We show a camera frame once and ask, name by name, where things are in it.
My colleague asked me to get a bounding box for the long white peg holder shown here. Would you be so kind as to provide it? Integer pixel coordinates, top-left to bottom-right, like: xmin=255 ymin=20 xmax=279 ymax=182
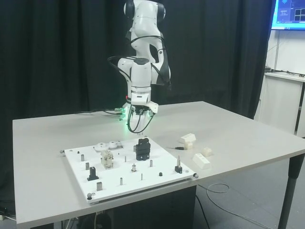
xmin=180 ymin=133 xmax=197 ymax=144

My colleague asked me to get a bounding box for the white sloped peg holder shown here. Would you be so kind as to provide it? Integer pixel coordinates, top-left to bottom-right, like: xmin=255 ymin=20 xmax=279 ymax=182
xmin=192 ymin=153 xmax=212 ymax=169

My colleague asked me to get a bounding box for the white cabinet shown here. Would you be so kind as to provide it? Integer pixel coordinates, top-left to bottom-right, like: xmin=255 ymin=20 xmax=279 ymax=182
xmin=254 ymin=70 xmax=305 ymax=139

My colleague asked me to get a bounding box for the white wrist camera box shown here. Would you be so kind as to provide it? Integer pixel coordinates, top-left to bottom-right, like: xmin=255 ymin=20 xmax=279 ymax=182
xmin=130 ymin=92 xmax=151 ymax=105

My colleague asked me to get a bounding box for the black curtain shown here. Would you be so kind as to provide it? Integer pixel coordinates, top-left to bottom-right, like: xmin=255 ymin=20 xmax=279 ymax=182
xmin=0 ymin=0 xmax=275 ymax=217

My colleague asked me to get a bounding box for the beige waterproof plug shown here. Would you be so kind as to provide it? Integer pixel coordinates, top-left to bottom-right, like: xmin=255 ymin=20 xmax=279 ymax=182
xmin=100 ymin=150 xmax=114 ymax=170

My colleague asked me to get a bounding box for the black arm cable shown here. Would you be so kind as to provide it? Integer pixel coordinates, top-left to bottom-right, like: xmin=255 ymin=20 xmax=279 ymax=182
xmin=107 ymin=33 xmax=173 ymax=91

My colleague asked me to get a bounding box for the blue screen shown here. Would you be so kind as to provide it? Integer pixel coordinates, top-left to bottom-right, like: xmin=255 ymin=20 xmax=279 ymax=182
xmin=271 ymin=0 xmax=305 ymax=31

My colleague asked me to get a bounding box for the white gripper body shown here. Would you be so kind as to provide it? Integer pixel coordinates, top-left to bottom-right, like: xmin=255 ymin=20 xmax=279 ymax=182
xmin=130 ymin=111 xmax=153 ymax=133

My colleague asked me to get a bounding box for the black D-SUB plug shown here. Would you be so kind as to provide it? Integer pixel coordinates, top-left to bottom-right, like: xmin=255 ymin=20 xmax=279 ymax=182
xmin=132 ymin=135 xmax=152 ymax=161

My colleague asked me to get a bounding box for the white task board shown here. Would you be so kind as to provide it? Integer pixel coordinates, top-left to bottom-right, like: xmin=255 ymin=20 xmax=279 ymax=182
xmin=62 ymin=137 xmax=199 ymax=206

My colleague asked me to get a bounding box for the black floor cable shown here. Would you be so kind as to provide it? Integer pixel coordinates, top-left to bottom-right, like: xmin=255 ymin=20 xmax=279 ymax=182
xmin=195 ymin=194 xmax=208 ymax=229

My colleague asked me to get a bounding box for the grey floor cable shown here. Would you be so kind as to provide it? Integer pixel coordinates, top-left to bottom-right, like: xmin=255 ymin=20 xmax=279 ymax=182
xmin=206 ymin=183 xmax=286 ymax=221

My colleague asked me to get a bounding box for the black table leg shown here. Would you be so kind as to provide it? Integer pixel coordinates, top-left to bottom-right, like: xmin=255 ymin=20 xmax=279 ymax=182
xmin=277 ymin=152 xmax=301 ymax=229

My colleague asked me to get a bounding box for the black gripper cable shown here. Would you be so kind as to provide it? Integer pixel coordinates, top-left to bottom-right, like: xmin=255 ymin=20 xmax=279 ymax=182
xmin=126 ymin=107 xmax=154 ymax=134

